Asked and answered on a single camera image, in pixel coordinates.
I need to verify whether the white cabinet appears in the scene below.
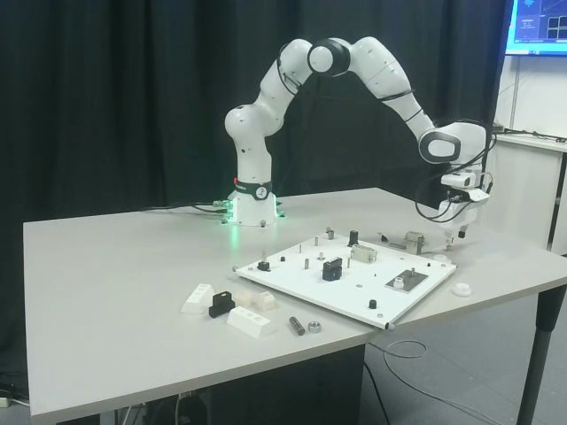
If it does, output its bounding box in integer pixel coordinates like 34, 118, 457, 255
490, 131, 567, 258

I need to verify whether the white task board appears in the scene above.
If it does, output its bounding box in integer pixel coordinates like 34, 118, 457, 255
232, 226, 458, 331

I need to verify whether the black base cable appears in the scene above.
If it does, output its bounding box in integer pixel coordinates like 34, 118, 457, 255
149, 202, 234, 214

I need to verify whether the black D-SUB plug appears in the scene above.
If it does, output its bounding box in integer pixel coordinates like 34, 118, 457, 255
322, 258, 345, 283

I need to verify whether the black plug with yellow mark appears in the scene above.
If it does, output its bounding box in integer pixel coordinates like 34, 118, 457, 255
207, 290, 236, 320

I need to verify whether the black curtain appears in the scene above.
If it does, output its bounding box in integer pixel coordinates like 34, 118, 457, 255
0, 0, 515, 399

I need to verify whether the white holder with round holes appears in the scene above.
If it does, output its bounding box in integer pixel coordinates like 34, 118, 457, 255
225, 307, 276, 340

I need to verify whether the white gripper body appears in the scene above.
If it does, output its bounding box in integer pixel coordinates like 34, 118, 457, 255
438, 197, 480, 229

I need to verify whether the beige metal waterproof plug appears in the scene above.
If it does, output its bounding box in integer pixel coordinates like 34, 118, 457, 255
404, 229, 427, 256

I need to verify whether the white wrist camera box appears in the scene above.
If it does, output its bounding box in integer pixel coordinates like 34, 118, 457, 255
440, 173, 479, 191

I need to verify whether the black table leg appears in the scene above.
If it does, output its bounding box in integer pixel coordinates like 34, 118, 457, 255
517, 282, 567, 425

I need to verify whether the black metal clip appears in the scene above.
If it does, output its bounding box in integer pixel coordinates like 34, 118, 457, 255
377, 232, 405, 250

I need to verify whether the blue screen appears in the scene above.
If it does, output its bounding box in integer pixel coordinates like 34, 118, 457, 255
504, 0, 567, 58

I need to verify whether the thin grey hanging cable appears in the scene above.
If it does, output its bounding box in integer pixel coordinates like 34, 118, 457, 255
382, 339, 445, 425

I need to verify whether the white holder with square holes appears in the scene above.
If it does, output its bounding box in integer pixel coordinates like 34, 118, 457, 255
181, 282, 214, 315

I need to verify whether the cream white plastic block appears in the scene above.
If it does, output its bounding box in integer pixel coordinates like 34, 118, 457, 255
254, 291, 277, 312

